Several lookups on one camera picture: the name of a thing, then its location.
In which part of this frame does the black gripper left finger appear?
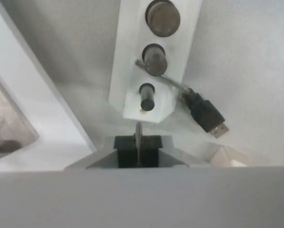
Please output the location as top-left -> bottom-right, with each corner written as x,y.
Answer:
66,135 -> 138,170

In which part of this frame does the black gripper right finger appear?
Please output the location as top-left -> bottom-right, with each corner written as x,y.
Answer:
140,135 -> 210,169

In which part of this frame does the small metal round peg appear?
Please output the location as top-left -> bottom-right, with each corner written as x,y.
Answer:
139,82 -> 156,112

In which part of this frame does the medium metal round peg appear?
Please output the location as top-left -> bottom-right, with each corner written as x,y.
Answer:
142,44 -> 168,77

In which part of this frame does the white round peg holder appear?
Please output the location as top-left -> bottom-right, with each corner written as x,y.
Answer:
108,0 -> 203,124

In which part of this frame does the large metal round peg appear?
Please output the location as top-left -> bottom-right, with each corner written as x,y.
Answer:
144,0 -> 181,38

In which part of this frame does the black USB plug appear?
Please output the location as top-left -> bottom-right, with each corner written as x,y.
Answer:
135,59 -> 230,140

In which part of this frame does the small white holder block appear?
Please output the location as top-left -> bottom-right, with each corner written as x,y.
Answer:
208,145 -> 250,167

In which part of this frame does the white task board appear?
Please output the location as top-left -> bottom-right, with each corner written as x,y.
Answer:
0,0 -> 98,171

